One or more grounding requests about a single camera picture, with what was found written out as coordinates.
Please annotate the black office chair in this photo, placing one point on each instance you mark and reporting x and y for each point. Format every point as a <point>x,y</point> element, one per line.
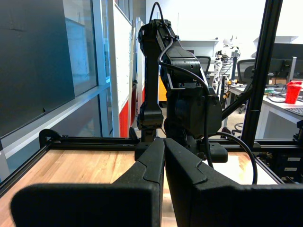
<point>243,71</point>

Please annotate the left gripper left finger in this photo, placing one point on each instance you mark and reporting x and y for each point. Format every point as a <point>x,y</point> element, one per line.
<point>82,205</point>

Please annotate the large dark window pane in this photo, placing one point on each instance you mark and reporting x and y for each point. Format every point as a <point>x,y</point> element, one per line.
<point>35,59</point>

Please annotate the black computer monitor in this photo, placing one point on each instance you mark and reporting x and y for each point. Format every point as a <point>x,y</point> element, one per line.
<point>287,50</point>

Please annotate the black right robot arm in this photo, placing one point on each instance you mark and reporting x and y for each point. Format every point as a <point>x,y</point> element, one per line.
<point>151,82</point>

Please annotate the white and red partition panel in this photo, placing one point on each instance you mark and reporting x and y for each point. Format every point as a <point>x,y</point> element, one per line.
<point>120,59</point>

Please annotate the red plastic cup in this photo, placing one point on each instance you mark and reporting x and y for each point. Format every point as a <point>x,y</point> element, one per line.
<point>293,93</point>

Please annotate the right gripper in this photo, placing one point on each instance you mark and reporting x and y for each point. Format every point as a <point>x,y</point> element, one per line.
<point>189,113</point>

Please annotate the grey keyboard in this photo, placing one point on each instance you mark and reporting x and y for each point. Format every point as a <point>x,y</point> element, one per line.
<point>294,111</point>

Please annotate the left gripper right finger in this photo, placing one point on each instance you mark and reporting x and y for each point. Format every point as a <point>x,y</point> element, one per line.
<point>236,208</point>

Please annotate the yellow cabinet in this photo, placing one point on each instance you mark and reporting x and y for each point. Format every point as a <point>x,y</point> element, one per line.
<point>163,91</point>

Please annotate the black aluminium frame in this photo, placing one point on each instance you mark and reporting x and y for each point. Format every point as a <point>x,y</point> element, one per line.
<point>265,71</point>

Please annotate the white office desk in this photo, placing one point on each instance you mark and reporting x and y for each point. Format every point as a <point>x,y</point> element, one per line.
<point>277,118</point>

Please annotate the black controller box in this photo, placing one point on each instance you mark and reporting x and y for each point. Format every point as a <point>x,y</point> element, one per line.
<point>284,165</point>

